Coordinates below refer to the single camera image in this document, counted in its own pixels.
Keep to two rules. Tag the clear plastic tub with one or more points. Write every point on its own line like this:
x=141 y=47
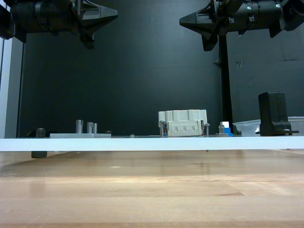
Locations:
x=249 y=127

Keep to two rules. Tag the grey metal peg plate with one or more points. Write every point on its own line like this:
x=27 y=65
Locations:
x=71 y=135

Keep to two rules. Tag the white task board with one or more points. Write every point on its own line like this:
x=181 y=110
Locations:
x=152 y=144

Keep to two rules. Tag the black metal frame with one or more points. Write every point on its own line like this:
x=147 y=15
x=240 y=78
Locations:
x=225 y=83

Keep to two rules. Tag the silver metal peg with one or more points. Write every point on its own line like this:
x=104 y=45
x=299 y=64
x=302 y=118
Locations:
x=89 y=128
x=79 y=127
x=95 y=128

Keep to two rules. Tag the black threaded levelling screw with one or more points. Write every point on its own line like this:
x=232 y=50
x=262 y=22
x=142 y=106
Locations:
x=40 y=133

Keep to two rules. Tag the small blue white connector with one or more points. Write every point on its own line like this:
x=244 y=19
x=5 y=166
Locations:
x=225 y=124

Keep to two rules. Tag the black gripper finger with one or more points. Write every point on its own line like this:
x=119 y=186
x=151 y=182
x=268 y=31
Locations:
x=99 y=12
x=199 y=19
x=92 y=25
x=205 y=31

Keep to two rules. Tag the black plug housing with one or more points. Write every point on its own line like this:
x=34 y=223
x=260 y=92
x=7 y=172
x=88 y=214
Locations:
x=273 y=111

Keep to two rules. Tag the small metal clamp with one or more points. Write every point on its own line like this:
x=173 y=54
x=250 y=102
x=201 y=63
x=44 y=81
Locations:
x=221 y=130

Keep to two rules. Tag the beige multi-pin connector housing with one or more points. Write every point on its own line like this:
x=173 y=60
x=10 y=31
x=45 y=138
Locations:
x=185 y=128

